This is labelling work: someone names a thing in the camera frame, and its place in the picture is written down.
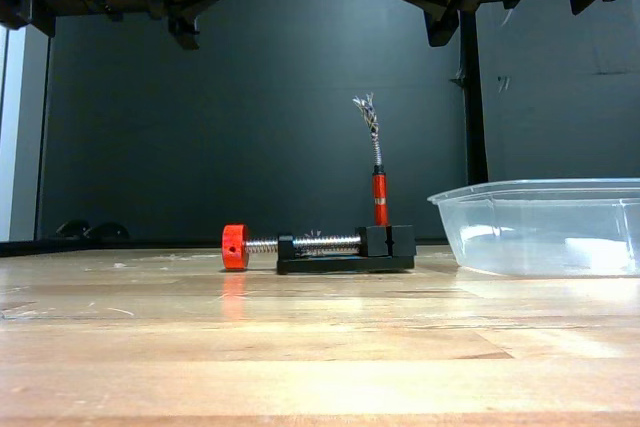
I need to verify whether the white label in tub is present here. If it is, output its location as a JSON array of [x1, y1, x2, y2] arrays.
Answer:
[[563, 238, 630, 269]]

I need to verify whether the clear plastic tub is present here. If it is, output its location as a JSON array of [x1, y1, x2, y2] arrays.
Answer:
[[427, 177, 640, 279]]

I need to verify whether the black clamp with red knob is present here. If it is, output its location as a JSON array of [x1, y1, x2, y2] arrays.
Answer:
[[221, 223, 417, 277]]

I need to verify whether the red RCA plug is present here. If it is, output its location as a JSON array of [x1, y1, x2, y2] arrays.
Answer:
[[351, 92, 391, 202]]

